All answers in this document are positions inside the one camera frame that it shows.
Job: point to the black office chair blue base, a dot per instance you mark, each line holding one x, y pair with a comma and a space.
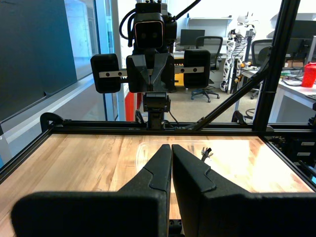
209, 42

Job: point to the black aluminium table frame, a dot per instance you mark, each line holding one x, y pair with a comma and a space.
98, 124

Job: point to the large black computer monitor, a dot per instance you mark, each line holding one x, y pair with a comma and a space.
306, 32

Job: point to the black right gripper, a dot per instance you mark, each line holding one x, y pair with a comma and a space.
197, 59

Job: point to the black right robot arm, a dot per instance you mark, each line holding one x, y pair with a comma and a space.
156, 103

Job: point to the white lattice robot stand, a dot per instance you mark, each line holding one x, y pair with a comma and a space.
232, 47

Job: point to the yellow drawer cabinet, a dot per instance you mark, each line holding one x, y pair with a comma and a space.
179, 80

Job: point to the black mesh office chair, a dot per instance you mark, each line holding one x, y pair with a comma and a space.
259, 49

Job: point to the white office desk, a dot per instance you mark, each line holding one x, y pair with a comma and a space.
296, 90

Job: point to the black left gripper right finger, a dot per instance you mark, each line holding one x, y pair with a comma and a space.
234, 214

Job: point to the black frame clamp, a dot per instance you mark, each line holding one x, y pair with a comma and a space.
238, 116
50, 117

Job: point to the black control box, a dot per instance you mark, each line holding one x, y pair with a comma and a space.
286, 148

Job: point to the red cabinet panel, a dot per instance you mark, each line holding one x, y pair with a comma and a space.
130, 106

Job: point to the flat cardboard box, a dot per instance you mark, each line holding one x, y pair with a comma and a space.
293, 64

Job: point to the red plastic container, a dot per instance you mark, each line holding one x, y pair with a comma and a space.
308, 76

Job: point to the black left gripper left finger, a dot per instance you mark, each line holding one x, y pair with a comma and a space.
98, 214

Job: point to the small black computer monitor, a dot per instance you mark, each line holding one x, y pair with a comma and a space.
192, 37

